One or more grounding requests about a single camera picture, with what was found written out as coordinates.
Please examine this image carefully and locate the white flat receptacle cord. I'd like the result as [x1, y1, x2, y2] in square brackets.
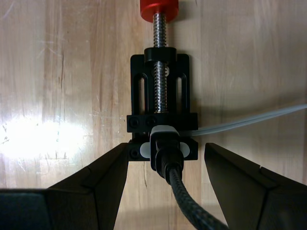
[191, 104, 307, 138]

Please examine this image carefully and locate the white power receptacle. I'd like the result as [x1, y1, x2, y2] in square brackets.
[140, 124, 190, 159]

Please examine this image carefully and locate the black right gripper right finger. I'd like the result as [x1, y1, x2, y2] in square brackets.
[204, 142, 307, 230]

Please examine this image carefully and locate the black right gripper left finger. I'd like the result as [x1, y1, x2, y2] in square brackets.
[0, 142, 130, 230]

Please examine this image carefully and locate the black clamp vise red knob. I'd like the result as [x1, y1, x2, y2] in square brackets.
[126, 0, 200, 161]

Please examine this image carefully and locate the black power plug braided cable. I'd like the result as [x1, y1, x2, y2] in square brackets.
[149, 132, 232, 230]

